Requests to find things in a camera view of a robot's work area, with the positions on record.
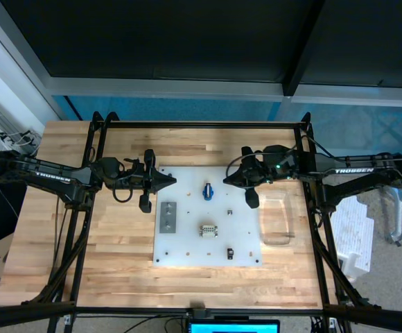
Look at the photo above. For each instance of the beige HAN10E connector insert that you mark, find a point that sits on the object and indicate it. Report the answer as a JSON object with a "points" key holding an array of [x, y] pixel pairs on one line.
{"points": [[209, 231]]}

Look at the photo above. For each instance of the black connector housing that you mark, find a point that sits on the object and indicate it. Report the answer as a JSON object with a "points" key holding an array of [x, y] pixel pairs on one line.
{"points": [[230, 253]]}

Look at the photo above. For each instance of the black aluminium frame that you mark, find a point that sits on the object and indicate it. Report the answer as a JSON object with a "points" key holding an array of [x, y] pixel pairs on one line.
{"points": [[135, 308]]}

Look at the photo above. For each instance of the white foam block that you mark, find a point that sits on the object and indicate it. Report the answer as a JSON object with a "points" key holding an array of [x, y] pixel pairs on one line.
{"points": [[353, 236]]}

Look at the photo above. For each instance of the laptop screen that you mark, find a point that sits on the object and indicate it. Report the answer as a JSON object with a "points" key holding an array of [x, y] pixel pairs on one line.
{"points": [[232, 327]]}

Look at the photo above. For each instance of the grey metal stand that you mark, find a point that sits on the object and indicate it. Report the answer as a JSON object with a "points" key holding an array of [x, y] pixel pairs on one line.
{"points": [[398, 208]]}

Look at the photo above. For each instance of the blue round connector mount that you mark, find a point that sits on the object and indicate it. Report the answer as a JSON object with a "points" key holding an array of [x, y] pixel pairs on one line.
{"points": [[207, 196]]}

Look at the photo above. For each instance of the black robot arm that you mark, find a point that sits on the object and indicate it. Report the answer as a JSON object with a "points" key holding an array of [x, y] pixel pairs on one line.
{"points": [[353, 171], [48, 175]]}

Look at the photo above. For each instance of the grey metal plate with pegs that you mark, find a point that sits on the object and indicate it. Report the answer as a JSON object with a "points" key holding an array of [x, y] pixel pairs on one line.
{"points": [[162, 218]]}

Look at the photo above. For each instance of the white taskboard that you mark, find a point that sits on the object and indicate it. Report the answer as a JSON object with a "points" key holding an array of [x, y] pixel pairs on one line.
{"points": [[187, 243]]}

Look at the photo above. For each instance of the clear plastic tub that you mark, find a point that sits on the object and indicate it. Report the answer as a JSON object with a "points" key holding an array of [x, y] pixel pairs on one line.
{"points": [[277, 222]]}

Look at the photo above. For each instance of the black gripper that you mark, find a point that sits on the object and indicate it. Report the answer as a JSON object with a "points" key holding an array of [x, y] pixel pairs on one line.
{"points": [[251, 177], [149, 180]]}

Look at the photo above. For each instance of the black table-level camera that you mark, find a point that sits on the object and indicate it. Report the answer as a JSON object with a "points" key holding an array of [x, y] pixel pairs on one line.
{"points": [[199, 313]]}

